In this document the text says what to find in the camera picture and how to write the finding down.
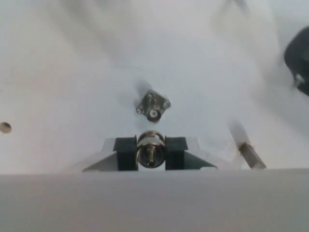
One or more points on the metal BNC plug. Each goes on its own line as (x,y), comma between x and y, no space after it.
(150,149)

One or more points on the metal square peg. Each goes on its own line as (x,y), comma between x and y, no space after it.
(251,154)

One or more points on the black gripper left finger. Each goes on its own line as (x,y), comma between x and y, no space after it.
(124,154)

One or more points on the white task board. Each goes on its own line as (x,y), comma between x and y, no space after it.
(96,72)

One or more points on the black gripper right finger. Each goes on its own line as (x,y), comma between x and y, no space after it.
(175,154)

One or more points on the black plug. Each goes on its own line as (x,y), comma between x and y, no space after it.
(298,60)

